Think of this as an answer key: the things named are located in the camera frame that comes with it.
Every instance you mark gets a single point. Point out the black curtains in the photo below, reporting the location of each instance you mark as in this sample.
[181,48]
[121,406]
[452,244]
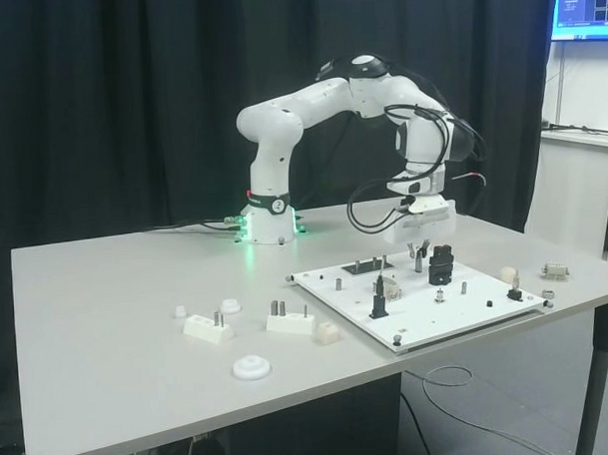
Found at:
[129,94]

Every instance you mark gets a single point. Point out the black table leg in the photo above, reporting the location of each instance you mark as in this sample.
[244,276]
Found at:
[596,377]

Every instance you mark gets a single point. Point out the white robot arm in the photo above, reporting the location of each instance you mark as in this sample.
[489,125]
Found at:
[281,138]

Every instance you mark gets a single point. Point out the black plug with metal tip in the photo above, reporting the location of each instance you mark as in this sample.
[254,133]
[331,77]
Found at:
[514,291]

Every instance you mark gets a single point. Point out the white medium gear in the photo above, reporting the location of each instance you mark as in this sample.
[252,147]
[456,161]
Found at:
[230,307]

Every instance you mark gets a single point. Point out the white large gear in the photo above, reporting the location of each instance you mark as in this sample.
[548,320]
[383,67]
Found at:
[251,368]

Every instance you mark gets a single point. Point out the white square peg holder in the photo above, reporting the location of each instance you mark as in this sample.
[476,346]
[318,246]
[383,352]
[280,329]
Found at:
[290,324]

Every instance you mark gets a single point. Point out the grey metal connector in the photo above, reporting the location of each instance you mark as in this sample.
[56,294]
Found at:
[550,270]

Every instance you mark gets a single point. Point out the small metal bolt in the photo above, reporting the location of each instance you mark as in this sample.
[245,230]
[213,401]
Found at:
[549,293]

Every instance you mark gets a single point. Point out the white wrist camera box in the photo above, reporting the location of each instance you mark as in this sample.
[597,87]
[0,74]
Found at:
[410,187]

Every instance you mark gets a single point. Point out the white round peg holder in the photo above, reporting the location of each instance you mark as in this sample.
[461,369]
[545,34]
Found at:
[203,331]

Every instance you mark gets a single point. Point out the beige plug holder block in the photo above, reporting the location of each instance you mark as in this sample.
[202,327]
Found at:
[326,333]
[507,273]

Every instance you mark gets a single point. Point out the white small gear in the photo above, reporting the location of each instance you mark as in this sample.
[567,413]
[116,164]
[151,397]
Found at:
[180,311]

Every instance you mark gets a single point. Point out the white cabinet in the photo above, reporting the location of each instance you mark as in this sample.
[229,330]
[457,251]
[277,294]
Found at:
[582,193]

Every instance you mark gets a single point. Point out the beige socket block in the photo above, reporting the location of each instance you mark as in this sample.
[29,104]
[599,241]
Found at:
[393,291]

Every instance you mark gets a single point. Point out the medium metal square peg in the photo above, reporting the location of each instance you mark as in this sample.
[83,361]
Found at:
[282,309]

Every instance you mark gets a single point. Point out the medium metal round peg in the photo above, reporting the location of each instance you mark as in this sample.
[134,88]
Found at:
[216,318]

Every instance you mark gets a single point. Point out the large metal square peg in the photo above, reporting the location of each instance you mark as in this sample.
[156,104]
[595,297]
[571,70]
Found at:
[274,308]

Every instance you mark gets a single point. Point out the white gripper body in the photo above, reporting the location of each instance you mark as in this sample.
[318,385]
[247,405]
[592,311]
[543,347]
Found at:
[424,228]

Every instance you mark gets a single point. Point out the black D-SUB plug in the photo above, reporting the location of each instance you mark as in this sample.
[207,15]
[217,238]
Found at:
[441,265]

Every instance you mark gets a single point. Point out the metal BNC plug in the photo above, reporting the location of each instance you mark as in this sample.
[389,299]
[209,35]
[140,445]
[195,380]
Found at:
[440,296]

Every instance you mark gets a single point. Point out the large metal round peg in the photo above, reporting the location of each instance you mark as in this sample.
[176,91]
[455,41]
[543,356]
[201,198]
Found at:
[416,265]

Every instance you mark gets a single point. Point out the white task board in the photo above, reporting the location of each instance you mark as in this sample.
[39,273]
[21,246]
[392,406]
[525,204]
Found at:
[437,317]

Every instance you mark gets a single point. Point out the blue screen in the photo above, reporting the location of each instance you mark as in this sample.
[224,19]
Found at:
[583,8]

